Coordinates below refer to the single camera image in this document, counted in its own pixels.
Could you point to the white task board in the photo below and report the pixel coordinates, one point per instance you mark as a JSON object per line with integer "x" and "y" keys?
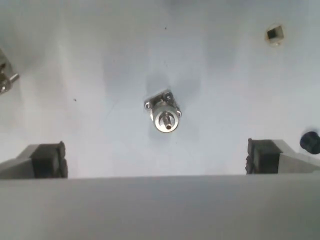
{"x": 100, "y": 62}

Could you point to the black waterproof plug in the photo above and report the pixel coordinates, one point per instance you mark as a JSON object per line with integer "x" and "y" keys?
{"x": 311, "y": 142}

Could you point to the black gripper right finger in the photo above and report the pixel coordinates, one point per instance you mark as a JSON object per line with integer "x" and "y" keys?
{"x": 265, "y": 160}

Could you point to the metal BNC plug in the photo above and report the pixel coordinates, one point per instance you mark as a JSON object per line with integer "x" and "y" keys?
{"x": 166, "y": 121}

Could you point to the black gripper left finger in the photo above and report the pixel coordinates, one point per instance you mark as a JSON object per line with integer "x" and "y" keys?
{"x": 47, "y": 162}

